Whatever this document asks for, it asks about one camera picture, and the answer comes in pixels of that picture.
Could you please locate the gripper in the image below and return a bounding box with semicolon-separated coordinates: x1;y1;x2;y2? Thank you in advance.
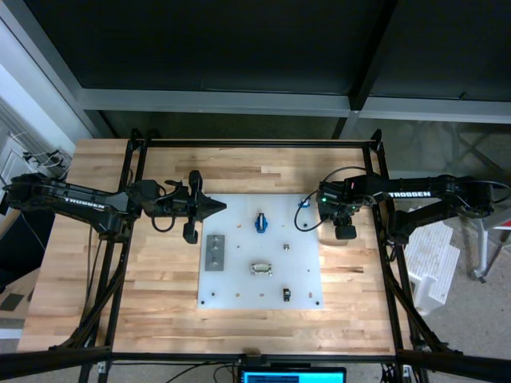
318;179;360;227
159;170;228;245

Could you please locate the grey metal plate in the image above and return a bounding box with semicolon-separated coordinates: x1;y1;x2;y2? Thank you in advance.
204;234;227;273

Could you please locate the white task board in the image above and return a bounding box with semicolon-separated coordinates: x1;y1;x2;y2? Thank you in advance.
197;193;326;311

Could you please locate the white foam block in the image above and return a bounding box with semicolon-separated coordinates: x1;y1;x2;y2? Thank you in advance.
402;221;460;318

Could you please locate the grey metal stand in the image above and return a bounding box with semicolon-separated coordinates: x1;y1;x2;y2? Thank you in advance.
458;197;511;284

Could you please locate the blue laptop screen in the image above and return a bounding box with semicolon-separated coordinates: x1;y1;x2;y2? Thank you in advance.
238;366;347;383

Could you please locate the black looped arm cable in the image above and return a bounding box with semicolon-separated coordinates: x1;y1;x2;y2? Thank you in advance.
150;213;177;234
294;191;335;233

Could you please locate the black table camera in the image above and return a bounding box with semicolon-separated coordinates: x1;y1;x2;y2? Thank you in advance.
242;347;267;366

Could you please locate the black aluminium frame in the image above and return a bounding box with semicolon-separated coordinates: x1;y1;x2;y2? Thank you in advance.
0;128;511;383

